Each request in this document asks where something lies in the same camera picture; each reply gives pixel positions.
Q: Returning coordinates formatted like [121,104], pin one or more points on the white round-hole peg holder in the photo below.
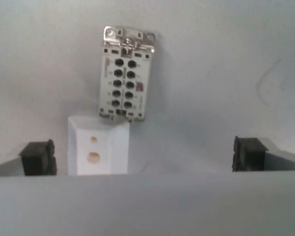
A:
[96,150]

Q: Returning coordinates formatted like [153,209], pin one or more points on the grey waterproof plug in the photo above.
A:
[124,81]

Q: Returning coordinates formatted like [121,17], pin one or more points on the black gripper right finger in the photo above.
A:
[249,155]

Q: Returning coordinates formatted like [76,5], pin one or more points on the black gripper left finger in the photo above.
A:
[37,158]

